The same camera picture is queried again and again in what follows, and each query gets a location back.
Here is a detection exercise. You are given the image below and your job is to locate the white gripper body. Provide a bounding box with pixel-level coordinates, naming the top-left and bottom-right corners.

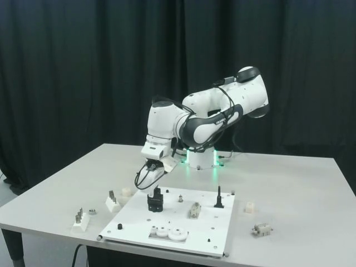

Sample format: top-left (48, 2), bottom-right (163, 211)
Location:
top-left (138, 166), bottom-right (165, 196)

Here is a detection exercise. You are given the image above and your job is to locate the black D-SUB plug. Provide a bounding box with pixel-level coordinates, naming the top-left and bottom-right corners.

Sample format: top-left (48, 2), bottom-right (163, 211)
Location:
top-left (146, 194), bottom-right (165, 214)

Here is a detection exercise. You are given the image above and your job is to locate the white metal connector block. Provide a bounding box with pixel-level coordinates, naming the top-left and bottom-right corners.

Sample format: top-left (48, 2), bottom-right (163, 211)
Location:
top-left (188, 202), bottom-right (202, 221)

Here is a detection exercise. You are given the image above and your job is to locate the white large gear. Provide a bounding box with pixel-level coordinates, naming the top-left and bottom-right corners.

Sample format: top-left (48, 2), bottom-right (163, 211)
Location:
top-left (168, 227), bottom-right (188, 243)

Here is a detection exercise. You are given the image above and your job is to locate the white peg holder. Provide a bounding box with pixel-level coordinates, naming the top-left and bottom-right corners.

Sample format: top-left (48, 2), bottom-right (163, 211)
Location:
top-left (71, 207), bottom-right (91, 233)
top-left (105, 190), bottom-right (122, 213)

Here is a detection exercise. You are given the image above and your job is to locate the white task board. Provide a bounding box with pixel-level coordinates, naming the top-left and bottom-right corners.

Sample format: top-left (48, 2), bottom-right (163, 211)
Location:
top-left (99, 186), bottom-right (238, 250)

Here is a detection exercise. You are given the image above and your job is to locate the black tall plug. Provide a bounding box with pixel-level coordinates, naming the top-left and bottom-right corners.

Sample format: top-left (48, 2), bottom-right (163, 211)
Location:
top-left (213, 185), bottom-right (225, 209)

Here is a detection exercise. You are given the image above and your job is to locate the metal connector with flange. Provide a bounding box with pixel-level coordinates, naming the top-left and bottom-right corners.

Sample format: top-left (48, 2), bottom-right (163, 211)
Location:
top-left (251, 222), bottom-right (275, 238)

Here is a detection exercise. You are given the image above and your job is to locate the black curtain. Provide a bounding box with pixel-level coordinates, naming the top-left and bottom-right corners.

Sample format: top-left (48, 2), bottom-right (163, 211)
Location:
top-left (0, 0), bottom-right (356, 189)

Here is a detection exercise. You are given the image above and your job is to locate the dark table leg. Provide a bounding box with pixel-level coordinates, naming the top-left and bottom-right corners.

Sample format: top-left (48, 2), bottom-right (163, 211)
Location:
top-left (1, 228), bottom-right (23, 267)

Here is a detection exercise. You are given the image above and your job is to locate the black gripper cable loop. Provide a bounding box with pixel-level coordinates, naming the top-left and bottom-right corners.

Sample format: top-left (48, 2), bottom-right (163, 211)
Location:
top-left (134, 163), bottom-right (152, 191)

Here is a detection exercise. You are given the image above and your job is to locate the black base cable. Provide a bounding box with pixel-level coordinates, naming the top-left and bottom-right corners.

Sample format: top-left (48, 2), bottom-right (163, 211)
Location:
top-left (218, 151), bottom-right (246, 161)

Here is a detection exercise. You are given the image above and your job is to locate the black floor cable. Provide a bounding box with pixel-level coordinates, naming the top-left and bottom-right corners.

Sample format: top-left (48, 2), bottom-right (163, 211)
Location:
top-left (72, 244), bottom-right (90, 267)

